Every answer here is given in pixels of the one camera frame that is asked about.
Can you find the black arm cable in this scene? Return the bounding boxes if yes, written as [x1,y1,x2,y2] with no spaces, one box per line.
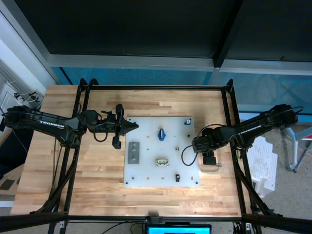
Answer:
[181,124,220,167]
[93,128,109,143]

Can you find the blue-edged screen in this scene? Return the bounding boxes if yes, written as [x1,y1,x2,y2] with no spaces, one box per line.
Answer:
[145,224,212,234]

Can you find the white task board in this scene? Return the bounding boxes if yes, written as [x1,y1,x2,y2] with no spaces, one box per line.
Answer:
[123,116,201,189]

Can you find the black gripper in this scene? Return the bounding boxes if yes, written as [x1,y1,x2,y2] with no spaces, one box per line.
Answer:
[106,104,140,150]
[201,150,217,167]

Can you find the grey metal plate with pegs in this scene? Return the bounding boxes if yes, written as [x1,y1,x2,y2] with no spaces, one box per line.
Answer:
[126,141,141,165]

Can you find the white foam packaging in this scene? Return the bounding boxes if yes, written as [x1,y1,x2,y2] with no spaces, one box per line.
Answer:
[245,136,279,199]

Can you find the grey aluminium window frame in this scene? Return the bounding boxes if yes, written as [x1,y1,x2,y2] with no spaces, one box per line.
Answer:
[0,0,312,85]

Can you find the wall cable bundle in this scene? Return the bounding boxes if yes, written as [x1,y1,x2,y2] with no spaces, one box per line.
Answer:
[12,91,42,108]

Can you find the cardboard box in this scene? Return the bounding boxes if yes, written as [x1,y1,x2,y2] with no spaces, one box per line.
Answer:
[0,162,26,203]

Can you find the black vertical beam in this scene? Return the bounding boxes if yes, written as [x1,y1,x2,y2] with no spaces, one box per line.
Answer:
[213,0,245,68]

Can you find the beige connector socket housing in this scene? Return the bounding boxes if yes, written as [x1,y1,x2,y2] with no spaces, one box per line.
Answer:
[155,157,171,169]

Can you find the black metal frame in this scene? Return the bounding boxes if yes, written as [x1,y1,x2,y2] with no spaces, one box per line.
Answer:
[0,78,312,234]

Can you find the black table-level camera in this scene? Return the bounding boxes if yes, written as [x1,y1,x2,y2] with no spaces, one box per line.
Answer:
[145,211,163,224]

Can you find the grey metal stool legs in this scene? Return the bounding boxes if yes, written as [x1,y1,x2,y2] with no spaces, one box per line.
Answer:
[282,121,312,174]

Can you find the blue connector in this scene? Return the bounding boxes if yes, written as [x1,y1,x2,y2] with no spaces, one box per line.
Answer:
[156,127,167,142]

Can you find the clear plastic tub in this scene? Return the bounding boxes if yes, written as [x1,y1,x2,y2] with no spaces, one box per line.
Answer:
[197,139,223,174]

